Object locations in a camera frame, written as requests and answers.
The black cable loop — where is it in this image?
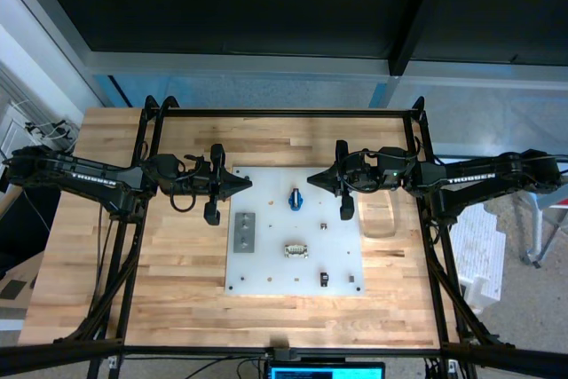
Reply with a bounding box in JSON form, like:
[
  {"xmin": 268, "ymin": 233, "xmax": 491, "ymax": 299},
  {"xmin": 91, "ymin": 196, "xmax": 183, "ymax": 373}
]
[{"xmin": 170, "ymin": 192, "xmax": 197, "ymax": 213}]

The blue flanged socket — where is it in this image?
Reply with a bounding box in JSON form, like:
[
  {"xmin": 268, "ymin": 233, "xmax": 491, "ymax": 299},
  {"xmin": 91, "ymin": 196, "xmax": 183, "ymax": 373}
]
[{"xmin": 286, "ymin": 189, "xmax": 305, "ymax": 212}]

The white foam block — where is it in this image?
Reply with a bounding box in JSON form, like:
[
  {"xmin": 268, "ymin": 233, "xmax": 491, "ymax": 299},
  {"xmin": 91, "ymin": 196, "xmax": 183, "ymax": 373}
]
[{"xmin": 447, "ymin": 203, "xmax": 507, "ymax": 316}]

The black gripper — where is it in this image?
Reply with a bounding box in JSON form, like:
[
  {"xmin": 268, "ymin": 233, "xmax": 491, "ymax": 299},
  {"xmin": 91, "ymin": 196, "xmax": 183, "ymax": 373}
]
[
  {"xmin": 307, "ymin": 139, "xmax": 387, "ymax": 222},
  {"xmin": 185, "ymin": 143, "xmax": 253, "ymax": 225}
]

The laptop screen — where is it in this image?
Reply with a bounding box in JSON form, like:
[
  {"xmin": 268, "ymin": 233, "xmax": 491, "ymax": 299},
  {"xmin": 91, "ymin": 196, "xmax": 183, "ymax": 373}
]
[{"xmin": 264, "ymin": 361, "xmax": 386, "ymax": 379}]

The grey metal base plate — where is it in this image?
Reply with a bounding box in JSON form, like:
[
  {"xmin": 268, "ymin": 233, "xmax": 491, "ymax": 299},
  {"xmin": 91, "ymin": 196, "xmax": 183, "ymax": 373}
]
[{"xmin": 231, "ymin": 211, "xmax": 257, "ymax": 255}]

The cardboard box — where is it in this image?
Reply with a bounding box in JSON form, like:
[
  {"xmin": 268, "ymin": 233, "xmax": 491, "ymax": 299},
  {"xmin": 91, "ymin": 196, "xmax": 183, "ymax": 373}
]
[{"xmin": 0, "ymin": 249, "xmax": 45, "ymax": 309}]

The white task board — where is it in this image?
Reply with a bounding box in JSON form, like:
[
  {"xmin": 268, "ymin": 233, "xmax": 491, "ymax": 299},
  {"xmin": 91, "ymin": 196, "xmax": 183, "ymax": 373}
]
[{"xmin": 225, "ymin": 165, "xmax": 367, "ymax": 296}]

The clear plastic tub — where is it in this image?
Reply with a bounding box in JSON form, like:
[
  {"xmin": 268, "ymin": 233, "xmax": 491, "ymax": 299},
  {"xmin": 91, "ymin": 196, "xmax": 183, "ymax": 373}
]
[{"xmin": 358, "ymin": 192, "xmax": 399, "ymax": 241}]

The black table-level camera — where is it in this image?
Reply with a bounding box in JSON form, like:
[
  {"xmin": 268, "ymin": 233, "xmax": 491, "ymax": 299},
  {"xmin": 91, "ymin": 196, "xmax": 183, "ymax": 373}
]
[{"xmin": 269, "ymin": 339, "xmax": 298, "ymax": 360}]

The grey metal stand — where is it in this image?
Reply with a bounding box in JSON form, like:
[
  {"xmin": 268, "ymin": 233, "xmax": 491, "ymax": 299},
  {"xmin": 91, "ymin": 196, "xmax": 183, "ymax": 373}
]
[{"xmin": 514, "ymin": 187, "xmax": 568, "ymax": 270}]

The black table frame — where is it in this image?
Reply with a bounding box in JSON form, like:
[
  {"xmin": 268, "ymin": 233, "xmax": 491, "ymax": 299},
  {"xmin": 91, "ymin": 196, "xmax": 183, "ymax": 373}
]
[{"xmin": 0, "ymin": 94, "xmax": 568, "ymax": 379}]

